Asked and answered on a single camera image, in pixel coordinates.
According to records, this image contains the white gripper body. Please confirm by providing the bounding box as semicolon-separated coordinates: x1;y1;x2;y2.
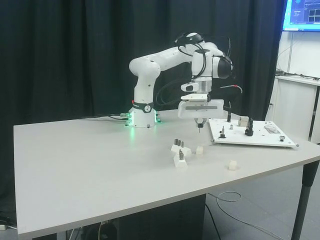
177;99;224;119

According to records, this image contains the white square peg holder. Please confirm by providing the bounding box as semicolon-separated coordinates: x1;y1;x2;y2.
170;143;193;156

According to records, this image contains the white round peg holder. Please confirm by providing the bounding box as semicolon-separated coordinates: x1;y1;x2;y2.
173;152;189;169

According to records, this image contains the flat white mounting plate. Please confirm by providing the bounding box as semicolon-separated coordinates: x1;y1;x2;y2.
180;94;211;101

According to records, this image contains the black D-SUB plug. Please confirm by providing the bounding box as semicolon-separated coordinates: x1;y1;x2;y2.
244;119;254;137

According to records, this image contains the white task board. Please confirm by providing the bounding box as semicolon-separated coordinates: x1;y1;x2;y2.
208;115;300;150

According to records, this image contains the white cabinet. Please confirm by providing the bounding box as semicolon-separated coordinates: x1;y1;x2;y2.
264;74;320;145

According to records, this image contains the dark grey table leg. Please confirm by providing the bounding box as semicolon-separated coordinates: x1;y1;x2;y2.
291;159;316;240

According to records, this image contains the black curtain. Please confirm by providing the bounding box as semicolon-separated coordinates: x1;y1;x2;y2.
0;0;288;226

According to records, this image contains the blue screen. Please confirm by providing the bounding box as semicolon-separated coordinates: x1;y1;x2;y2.
281;0;320;33

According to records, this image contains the silver flange ring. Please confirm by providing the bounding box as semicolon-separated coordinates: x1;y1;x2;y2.
197;80;213;95

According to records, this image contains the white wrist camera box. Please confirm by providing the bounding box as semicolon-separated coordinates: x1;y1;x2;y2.
180;82;199;93

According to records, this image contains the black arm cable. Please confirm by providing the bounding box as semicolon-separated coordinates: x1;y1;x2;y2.
154;32;237;111

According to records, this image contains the grey floor cable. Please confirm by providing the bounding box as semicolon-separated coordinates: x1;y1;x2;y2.
206;191;320;240

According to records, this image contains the black base cable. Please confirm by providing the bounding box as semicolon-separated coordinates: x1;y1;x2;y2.
81;113;132;123

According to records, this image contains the black floor cable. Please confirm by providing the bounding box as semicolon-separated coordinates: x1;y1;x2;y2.
204;202;226;240

